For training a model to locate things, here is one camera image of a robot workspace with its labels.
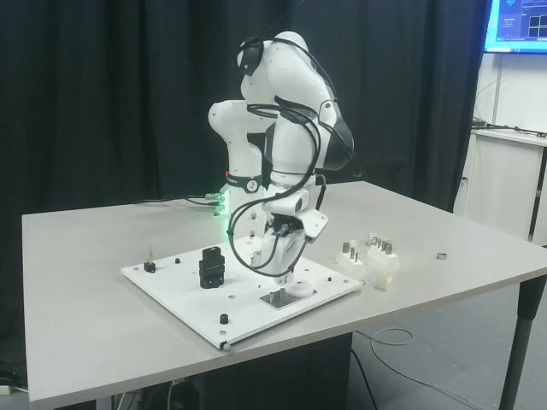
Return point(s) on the dark grey table leg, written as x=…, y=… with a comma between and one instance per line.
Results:
x=519, y=341

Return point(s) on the metal square peg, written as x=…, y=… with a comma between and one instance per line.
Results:
x=345, y=247

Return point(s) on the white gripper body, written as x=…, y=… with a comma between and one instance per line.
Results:
x=282, y=256

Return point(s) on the white cabinet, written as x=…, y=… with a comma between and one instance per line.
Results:
x=491, y=179

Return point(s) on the white peg holder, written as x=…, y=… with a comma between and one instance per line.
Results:
x=350, y=264
x=384, y=265

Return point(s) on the black round knob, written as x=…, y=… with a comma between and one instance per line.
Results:
x=223, y=319

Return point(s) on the blue screen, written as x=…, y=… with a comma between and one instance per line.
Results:
x=517, y=25

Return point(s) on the white power strip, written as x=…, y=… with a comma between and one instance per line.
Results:
x=4, y=389

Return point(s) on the white large gear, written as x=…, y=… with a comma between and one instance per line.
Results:
x=301, y=289

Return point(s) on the small upright metal plug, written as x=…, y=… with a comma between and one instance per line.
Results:
x=150, y=268

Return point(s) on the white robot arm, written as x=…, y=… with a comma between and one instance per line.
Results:
x=290, y=77

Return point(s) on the black curtains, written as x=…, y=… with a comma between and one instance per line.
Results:
x=107, y=107

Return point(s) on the white task board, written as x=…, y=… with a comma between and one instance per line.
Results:
x=179, y=307

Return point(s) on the small white block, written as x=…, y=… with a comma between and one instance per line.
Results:
x=384, y=282

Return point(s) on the black D-SUB plug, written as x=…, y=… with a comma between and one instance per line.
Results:
x=211, y=269

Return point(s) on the metal nut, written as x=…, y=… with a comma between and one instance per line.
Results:
x=441, y=256

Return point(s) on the black control box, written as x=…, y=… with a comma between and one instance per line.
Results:
x=278, y=376

